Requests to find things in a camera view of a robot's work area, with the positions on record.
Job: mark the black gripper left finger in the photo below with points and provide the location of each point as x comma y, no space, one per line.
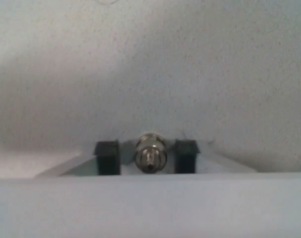
108,158

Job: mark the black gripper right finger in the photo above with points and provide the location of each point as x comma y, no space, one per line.
186,158

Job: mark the metal BNC plug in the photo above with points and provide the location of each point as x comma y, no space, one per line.
150,153

